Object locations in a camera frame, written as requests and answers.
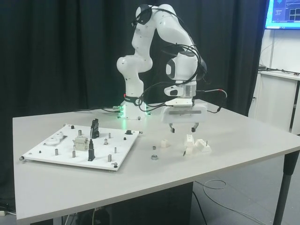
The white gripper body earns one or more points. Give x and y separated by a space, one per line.
185 117

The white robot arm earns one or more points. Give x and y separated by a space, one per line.
140 44

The white peg holder block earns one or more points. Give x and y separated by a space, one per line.
202 147

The thin dark metal peg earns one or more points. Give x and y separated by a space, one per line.
184 153

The small white holder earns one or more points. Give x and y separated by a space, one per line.
164 143

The white cube holder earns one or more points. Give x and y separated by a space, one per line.
189 151

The metal BNC plug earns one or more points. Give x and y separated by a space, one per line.
106 141

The black D-SUB plug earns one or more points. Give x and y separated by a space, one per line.
95 131

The white cabinet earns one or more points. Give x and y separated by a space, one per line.
274 100

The black USB plug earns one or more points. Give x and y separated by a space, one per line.
91 152

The white task board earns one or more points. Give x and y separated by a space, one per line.
77 161

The dark table leg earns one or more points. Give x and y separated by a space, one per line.
284 187

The white medium gear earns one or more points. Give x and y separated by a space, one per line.
59 135

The white large gear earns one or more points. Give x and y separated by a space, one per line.
52 141

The black curtain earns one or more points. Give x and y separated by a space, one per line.
58 58

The blue screen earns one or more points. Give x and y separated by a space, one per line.
283 14

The white power strip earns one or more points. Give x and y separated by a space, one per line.
2 212

